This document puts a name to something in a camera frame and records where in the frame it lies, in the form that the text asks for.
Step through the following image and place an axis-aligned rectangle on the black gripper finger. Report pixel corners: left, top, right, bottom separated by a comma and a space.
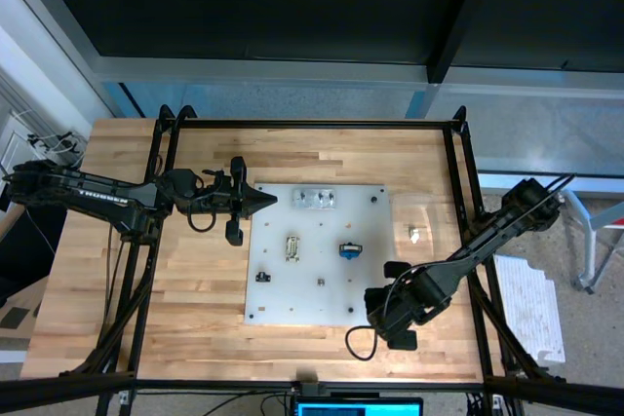
243, 181, 279, 202
243, 200, 279, 220

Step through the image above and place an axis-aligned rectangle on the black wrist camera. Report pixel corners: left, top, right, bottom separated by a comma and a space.
365, 287, 390, 328

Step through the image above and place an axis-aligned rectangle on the black wall pillar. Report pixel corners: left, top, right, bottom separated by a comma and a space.
427, 0, 488, 84

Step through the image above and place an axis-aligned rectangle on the white task board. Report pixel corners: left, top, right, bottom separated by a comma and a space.
242, 182, 400, 327

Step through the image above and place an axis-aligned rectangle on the black metal frame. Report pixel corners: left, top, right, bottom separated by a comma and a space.
0, 103, 624, 416

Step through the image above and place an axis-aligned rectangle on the clear acrylic block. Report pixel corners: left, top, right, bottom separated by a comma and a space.
291, 187, 338, 211

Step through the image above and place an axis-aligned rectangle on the small black table camera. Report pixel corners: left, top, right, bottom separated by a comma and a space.
294, 372, 327, 396

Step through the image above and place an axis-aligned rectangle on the blue laptop screen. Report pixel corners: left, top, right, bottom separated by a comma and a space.
291, 396, 424, 416

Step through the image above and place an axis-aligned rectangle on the white foam block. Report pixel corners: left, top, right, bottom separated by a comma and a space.
491, 253, 566, 363

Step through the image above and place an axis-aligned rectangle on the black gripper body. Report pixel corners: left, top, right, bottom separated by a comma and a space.
187, 156, 248, 246
383, 262, 425, 350

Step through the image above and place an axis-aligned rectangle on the grey metal stand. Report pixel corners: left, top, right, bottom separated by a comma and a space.
560, 189, 624, 296

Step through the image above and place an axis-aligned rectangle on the blue and black socket mount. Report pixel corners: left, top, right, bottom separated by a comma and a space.
337, 240, 365, 261

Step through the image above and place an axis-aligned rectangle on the black and white cable bundle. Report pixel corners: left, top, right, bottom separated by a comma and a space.
26, 131, 88, 158

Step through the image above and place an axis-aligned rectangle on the grey metal wall rail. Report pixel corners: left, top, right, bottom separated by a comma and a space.
95, 56, 624, 95

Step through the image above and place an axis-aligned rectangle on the clear plastic tub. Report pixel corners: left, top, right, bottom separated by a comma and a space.
391, 194, 440, 285

